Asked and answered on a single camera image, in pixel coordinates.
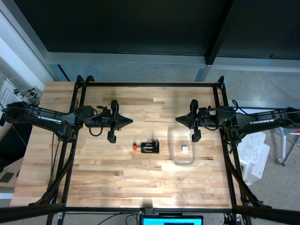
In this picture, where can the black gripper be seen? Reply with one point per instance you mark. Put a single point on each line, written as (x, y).
(196, 137)
(112, 137)

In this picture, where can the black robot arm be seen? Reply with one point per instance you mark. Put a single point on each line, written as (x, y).
(257, 120)
(47, 118)

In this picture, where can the white foam block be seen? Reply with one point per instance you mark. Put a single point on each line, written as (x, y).
(184, 149)

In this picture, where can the black vise with red knob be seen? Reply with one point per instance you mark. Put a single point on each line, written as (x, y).
(150, 150)

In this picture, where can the clear plastic tub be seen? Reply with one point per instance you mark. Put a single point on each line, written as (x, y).
(178, 159)

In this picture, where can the white plastic step stool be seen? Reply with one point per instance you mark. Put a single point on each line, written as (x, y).
(253, 152)

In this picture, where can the grey metal stand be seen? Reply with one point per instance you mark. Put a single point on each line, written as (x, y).
(282, 145)

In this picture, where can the laptop screen with blue edge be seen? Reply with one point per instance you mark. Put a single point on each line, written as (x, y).
(171, 221)

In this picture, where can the flat cardboard box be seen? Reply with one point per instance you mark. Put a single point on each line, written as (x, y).
(14, 164)

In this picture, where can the black aluminium frame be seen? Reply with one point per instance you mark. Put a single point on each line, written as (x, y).
(150, 83)

